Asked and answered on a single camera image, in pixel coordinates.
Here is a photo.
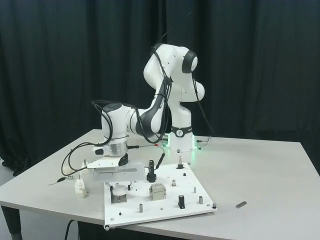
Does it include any white large gear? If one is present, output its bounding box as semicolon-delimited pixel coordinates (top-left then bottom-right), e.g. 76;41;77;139
111;184;128;196

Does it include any white task board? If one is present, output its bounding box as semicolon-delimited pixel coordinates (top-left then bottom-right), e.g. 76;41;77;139
102;162;218;230

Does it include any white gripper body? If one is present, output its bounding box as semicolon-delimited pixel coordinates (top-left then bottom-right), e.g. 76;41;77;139
92;161;147;182

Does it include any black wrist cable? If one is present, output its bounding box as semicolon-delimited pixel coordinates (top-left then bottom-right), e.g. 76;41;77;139
90;99;141;141

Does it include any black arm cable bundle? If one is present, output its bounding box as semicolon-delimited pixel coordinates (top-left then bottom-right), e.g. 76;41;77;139
149;32;176;142

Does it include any black plug with short cable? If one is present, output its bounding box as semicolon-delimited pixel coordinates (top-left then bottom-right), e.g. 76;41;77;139
48;176;67;187

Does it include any black long cable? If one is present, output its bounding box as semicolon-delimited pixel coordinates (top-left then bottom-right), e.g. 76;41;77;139
190;56;215;151

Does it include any thin black rod on wire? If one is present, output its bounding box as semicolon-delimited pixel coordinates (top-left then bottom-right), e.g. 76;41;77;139
126;142;166;171

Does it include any black camera cable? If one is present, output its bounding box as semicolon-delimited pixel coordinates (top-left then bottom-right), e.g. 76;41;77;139
59;141;107;177

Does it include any black D-SUB plug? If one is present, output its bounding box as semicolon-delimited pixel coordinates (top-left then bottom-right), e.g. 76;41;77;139
145;159;158;183

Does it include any black curtain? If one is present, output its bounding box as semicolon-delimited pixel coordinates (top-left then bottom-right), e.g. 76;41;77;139
0;0;320;177

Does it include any beige waterproof plug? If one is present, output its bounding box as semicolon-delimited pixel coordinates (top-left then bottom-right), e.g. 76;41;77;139
148;184;161;201

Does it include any black table leg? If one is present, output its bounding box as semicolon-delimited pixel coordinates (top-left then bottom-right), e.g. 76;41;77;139
0;205;21;240

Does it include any white peg holder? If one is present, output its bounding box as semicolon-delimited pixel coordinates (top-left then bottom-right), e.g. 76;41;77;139
74;178;87;195

